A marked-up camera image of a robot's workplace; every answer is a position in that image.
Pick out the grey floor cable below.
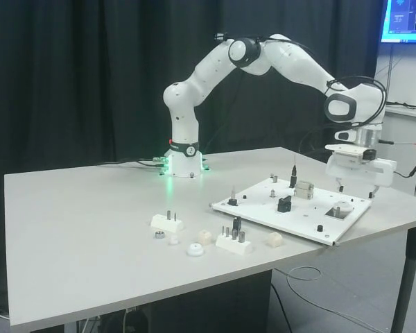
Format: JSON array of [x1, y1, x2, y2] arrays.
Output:
[[276, 265, 338, 333]]

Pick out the black curtain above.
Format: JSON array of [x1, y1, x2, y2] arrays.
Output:
[[0, 0, 383, 212]]

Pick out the white holder with two pegs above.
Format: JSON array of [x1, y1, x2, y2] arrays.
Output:
[[150, 214, 185, 234]]

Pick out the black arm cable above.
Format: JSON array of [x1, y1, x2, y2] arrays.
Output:
[[213, 33, 388, 164]]

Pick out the black base cables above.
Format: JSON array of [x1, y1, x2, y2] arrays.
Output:
[[98, 156, 169, 171]]

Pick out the black D-SUB plug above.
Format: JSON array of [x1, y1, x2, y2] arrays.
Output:
[[277, 194, 293, 213]]

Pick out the black table leg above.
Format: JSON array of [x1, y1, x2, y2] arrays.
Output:
[[390, 223, 416, 333]]

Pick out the metal socket block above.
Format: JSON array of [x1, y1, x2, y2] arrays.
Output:
[[294, 180, 315, 202]]

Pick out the blue screen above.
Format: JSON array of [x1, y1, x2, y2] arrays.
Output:
[[380, 0, 416, 44]]

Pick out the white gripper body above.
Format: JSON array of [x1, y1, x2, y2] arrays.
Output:
[[325, 153, 395, 189]]

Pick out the black plug with thin pin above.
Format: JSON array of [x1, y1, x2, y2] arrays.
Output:
[[289, 155, 298, 189]]

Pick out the white task board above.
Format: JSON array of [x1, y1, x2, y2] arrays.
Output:
[[210, 171, 372, 248]]

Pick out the white holder with plug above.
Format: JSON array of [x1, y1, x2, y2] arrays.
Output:
[[215, 232, 254, 257]]

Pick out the white cabinet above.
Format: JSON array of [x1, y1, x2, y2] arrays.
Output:
[[381, 103, 416, 202]]

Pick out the cream block holder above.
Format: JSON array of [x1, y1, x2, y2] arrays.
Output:
[[196, 229, 213, 246], [267, 232, 286, 248]]

